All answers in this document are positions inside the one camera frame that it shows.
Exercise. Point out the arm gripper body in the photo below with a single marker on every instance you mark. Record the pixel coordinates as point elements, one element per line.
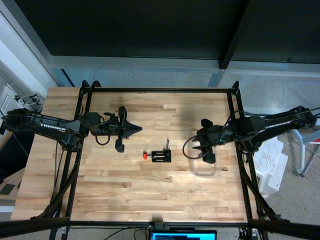
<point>208,143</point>
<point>112,128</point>

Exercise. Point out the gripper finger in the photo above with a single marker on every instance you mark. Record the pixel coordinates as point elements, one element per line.
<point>130,132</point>
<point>198,148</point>
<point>131,126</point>
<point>199,136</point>

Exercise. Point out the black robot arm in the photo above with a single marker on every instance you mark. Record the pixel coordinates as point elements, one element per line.
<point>50,125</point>
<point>275,123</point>

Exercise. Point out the slim dark grey connector stick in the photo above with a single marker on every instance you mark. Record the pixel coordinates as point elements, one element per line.
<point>168,145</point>

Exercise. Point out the clear plastic tub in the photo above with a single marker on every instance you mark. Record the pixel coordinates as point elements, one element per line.
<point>202,170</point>

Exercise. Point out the black vise with orange knob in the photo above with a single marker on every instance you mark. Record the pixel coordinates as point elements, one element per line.
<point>161,157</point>

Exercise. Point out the white plastic step stool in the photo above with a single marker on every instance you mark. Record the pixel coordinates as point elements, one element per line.
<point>270,170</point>

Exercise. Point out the laptop with blue screen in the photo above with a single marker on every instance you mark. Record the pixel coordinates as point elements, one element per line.
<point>182,236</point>

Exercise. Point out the grey metal chair red seat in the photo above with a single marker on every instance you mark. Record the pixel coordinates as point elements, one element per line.
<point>301,155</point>

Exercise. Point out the large black floor object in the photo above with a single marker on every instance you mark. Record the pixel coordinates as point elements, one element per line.
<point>12,155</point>

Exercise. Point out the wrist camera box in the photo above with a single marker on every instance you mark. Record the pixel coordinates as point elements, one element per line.
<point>92,118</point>
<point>216,132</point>

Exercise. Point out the black metal table frame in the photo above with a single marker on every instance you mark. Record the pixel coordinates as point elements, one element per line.
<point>160,90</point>

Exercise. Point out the small black camera box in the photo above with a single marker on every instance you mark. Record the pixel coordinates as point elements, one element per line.
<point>158,225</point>

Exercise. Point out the black upright post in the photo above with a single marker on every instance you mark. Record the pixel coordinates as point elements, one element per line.
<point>230,45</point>

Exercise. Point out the small silver frame bracket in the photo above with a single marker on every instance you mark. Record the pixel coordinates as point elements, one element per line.
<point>255,232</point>
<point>63,229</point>

